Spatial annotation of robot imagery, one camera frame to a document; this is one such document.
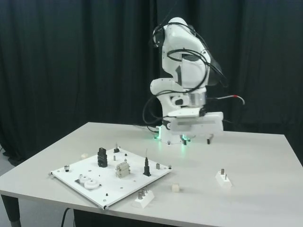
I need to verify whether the black looped cable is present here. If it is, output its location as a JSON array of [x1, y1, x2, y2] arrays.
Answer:
[[142, 96, 171, 126]]

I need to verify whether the white peg holder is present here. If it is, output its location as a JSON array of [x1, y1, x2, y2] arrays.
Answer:
[[214, 171, 233, 189], [134, 190, 156, 209]]

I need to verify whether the black curtain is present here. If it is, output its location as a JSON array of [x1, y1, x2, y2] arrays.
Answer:
[[0, 0, 303, 164]]

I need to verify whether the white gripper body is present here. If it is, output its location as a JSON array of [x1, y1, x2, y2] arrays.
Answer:
[[169, 112, 225, 138]]

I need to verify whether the black cable under table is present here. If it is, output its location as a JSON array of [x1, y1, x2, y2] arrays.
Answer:
[[61, 207, 73, 227]]

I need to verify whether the black table leg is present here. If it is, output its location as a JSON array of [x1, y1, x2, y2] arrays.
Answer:
[[1, 195, 20, 227]]

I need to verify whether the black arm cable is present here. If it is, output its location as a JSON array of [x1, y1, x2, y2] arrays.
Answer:
[[148, 20, 229, 95]]

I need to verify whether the silver wrist ring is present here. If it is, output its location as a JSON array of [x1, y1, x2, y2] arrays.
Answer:
[[184, 92, 208, 107]]

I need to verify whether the white task board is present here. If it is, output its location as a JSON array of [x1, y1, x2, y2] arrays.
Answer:
[[48, 147, 173, 210]]

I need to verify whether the flat white mount plate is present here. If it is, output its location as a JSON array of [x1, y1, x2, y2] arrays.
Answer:
[[167, 109, 201, 118]]

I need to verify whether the beige metal connector block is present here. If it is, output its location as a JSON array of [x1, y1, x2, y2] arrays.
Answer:
[[115, 159, 131, 178]]

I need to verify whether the black D-SUB plug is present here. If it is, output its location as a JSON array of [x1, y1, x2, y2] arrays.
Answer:
[[96, 147, 108, 168]]

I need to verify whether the white box with dark window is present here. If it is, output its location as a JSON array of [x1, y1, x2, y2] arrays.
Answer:
[[169, 94, 187, 107]]

